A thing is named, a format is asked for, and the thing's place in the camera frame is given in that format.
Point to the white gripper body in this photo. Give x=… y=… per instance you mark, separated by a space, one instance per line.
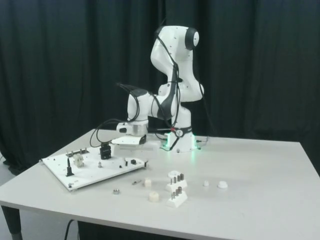
x=132 y=150

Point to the white large gear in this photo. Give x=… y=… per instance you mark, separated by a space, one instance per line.
x=222 y=185

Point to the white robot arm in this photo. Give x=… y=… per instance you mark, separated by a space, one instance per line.
x=175 y=50

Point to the white cube-shaped gear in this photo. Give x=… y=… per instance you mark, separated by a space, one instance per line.
x=148 y=182

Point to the white medium gear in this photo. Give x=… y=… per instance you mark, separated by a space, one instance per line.
x=154 y=196

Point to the white small gear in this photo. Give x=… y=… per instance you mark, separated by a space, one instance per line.
x=206 y=183

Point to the metal bolt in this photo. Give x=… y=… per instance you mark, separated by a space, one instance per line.
x=135 y=182

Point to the white block holder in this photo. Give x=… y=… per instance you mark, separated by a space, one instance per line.
x=78 y=161

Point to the white task board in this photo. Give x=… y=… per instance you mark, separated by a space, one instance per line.
x=82 y=175

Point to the white peg holder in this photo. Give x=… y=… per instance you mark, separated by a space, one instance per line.
x=177 y=202
x=176 y=186

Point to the metal round peg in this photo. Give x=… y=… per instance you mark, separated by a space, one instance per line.
x=182 y=178
x=179 y=191

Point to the black tall plug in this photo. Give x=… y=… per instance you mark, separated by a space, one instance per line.
x=69 y=170

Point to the black curtain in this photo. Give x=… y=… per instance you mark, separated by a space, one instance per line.
x=62 y=62

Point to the dark table leg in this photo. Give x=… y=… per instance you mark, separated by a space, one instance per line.
x=11 y=220

